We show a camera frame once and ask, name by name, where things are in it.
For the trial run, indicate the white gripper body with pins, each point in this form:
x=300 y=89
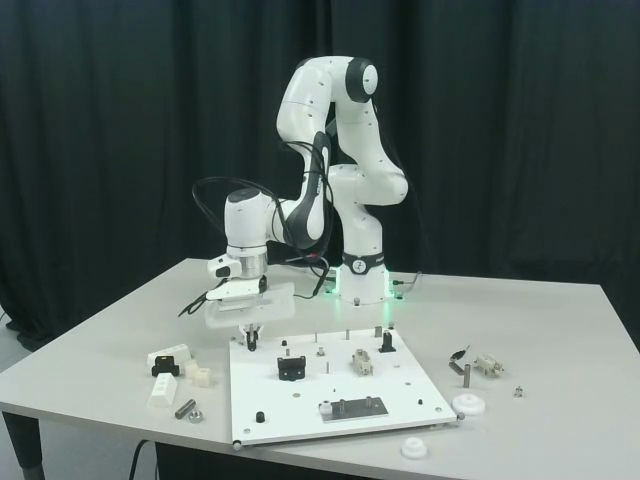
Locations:
x=255 y=312

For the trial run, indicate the black Ethernet plug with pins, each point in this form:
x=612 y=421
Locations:
x=252 y=344

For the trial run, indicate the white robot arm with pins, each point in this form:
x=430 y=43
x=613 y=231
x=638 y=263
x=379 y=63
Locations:
x=360 y=220

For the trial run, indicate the black D-SUB plug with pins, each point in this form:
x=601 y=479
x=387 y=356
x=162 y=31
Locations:
x=291 y=369

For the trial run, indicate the cream white plastic block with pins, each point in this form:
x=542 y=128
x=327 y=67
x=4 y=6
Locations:
x=205 y=378
x=191 y=369

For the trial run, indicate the white holder with square holes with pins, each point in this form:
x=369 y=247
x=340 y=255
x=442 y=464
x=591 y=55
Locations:
x=176 y=351

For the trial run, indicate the small black round knob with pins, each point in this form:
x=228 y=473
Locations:
x=260 y=416

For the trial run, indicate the black plug with yellow mark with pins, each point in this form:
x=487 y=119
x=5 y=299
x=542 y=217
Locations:
x=164 y=366

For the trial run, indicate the metal nut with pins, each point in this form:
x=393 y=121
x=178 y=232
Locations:
x=196 y=414

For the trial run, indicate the white small gear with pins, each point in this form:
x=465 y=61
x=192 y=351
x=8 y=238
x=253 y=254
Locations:
x=325 y=409

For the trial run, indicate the white holder with round holes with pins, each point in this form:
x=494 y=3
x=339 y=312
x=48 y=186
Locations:
x=161 y=392

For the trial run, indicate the black USB plug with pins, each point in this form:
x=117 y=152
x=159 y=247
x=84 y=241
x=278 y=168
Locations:
x=387 y=342

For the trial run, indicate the white task board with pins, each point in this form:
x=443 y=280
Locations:
x=390 y=390

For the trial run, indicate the white medium gear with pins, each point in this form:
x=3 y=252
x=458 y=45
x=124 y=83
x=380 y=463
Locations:
x=415 y=446

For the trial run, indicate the black metal clip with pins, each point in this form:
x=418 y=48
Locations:
x=457 y=356

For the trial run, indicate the short metal round peg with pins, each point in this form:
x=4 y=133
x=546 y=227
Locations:
x=466 y=376

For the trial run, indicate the white large gear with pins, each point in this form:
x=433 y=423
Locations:
x=468 y=404

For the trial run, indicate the beige metal waterproof plug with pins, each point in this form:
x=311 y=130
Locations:
x=487 y=365

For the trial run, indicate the black curtain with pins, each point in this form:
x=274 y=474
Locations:
x=100 y=125

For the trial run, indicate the black table leg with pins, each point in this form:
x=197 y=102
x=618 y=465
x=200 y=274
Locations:
x=22 y=445

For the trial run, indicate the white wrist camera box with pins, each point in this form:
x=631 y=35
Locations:
x=223 y=266

